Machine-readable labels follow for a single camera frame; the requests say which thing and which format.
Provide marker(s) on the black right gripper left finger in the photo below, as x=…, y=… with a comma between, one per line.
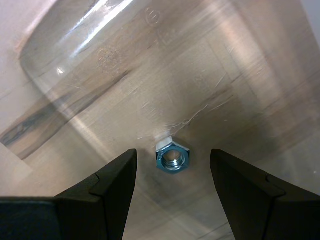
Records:
x=75, y=212

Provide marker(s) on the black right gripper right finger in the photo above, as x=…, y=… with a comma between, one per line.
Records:
x=262, y=212

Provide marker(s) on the silver hex nut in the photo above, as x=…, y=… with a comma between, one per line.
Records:
x=163, y=145

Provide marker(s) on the clear plastic tub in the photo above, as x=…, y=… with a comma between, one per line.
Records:
x=175, y=75

